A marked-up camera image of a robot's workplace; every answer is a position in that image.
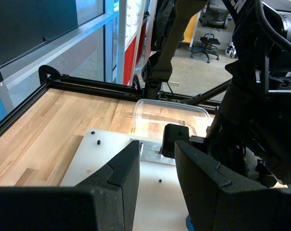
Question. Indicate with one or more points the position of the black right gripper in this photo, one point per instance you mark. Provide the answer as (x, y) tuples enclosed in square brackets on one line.
[(175, 133)]

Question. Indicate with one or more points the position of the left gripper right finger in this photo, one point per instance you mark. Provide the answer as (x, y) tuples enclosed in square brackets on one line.
[(231, 209)]

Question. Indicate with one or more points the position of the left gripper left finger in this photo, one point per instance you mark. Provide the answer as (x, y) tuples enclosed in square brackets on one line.
[(87, 209)]

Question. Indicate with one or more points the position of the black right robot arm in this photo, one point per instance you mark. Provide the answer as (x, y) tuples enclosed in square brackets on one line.
[(244, 108)]

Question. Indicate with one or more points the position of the grey metal plate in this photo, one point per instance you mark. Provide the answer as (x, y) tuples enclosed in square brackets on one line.
[(152, 154)]

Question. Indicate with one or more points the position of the clear plastic tub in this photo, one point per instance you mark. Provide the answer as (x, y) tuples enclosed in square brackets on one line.
[(147, 106)]

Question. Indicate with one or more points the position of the blue round holder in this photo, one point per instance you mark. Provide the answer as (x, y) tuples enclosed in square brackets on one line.
[(188, 223)]

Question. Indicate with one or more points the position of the white task board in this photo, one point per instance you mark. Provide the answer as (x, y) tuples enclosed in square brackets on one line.
[(157, 199)]

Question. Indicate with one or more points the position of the mobile whiteboard with red panel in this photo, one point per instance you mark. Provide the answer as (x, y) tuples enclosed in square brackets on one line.
[(133, 60)]

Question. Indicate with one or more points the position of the yellow desk panel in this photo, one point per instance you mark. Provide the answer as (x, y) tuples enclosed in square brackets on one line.
[(192, 31)]

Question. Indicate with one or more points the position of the black office chair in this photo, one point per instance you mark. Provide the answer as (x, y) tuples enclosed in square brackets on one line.
[(215, 19)]

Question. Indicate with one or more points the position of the black table frame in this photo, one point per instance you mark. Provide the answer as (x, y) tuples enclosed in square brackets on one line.
[(87, 84)]

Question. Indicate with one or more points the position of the grey aluminium window frame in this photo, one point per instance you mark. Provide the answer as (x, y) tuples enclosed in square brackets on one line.
[(63, 41)]

